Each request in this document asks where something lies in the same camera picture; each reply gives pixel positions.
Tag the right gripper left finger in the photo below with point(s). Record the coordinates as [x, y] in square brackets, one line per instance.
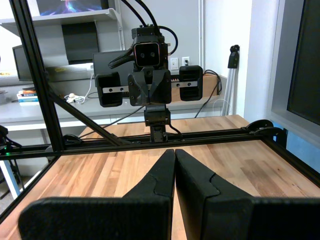
[105, 217]

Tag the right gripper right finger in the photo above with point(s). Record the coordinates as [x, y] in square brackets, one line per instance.
[237, 220]

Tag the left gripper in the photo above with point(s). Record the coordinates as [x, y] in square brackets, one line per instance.
[110, 98]

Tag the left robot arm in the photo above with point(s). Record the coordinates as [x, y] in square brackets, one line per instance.
[157, 117]

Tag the black computer monitor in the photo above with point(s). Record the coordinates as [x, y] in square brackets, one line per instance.
[105, 62]
[22, 65]

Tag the grey desk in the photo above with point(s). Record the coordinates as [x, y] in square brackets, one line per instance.
[30, 110]

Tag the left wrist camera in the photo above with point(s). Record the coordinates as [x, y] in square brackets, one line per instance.
[147, 55]

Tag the grey wall shelf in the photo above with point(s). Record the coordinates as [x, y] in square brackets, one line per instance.
[75, 17]

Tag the black frame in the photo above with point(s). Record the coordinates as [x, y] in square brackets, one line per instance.
[30, 75]

